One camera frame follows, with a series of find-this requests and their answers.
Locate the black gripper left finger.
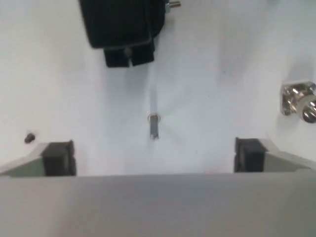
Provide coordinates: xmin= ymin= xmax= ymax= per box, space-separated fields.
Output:
xmin=0 ymin=139 xmax=77 ymax=178

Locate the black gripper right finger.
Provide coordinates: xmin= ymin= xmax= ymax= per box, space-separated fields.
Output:
xmin=234 ymin=137 xmax=316 ymax=174

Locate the metal BNC plug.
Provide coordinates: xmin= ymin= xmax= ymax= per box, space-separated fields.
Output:
xmin=299 ymin=94 xmax=316 ymax=124

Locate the white task board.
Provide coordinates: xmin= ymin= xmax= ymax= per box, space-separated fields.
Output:
xmin=0 ymin=0 xmax=316 ymax=177

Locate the black D-SUB plug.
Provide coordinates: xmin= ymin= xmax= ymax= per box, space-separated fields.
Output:
xmin=78 ymin=0 xmax=182 ymax=68

